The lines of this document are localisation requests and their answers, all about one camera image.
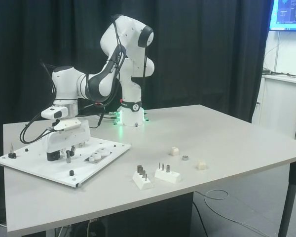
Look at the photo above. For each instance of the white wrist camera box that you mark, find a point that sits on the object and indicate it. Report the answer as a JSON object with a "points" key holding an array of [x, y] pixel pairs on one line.
{"points": [[53, 112]]}

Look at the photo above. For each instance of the white large gear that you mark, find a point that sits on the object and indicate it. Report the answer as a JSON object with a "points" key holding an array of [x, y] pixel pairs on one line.
{"points": [[103, 151]]}

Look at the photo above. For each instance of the white mounting plate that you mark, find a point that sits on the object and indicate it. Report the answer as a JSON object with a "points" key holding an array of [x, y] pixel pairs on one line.
{"points": [[67, 124]]}

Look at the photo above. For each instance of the black curtain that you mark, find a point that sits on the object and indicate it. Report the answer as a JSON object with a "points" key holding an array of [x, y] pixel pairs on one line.
{"points": [[39, 37]]}

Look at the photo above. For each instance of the white cabinet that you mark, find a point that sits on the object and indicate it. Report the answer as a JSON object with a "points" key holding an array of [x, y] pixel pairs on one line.
{"points": [[278, 103]]}

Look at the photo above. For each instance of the white task board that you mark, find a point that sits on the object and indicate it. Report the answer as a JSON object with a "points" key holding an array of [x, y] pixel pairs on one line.
{"points": [[34, 168]]}

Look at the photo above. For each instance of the small white holder block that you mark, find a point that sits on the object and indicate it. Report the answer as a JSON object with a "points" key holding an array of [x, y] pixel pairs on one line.
{"points": [[174, 151], [201, 165]]}

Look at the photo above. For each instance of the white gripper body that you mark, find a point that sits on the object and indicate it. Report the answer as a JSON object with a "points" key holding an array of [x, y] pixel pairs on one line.
{"points": [[69, 138]]}

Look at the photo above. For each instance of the black D-SUB plug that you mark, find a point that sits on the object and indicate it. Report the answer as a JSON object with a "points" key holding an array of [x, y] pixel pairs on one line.
{"points": [[52, 156]]}

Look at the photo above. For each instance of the thick metal square peg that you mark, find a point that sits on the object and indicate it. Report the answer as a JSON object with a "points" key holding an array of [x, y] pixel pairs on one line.
{"points": [[139, 169]]}

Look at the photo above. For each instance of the white round peg holder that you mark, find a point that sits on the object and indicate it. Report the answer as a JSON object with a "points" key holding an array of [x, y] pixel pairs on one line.
{"points": [[166, 176]]}

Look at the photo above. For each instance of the blue screen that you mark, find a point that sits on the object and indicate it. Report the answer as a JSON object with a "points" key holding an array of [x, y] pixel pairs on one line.
{"points": [[287, 14]]}

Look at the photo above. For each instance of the thick metal round peg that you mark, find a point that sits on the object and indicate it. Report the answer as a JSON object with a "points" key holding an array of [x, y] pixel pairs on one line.
{"points": [[68, 157]]}

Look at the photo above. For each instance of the white small gear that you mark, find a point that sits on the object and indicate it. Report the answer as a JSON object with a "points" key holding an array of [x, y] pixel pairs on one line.
{"points": [[91, 159]]}

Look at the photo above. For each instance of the white medium gear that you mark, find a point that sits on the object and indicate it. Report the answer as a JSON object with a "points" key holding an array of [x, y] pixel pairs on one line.
{"points": [[97, 156]]}

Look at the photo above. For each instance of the black table leg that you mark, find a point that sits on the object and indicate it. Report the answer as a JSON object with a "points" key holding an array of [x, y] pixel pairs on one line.
{"points": [[289, 197]]}

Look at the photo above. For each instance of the clear Ethernet plug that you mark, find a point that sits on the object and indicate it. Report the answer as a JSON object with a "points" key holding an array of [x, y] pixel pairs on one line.
{"points": [[11, 148]]}

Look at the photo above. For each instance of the white square peg holder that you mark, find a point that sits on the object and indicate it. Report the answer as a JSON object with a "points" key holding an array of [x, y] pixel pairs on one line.
{"points": [[141, 184]]}

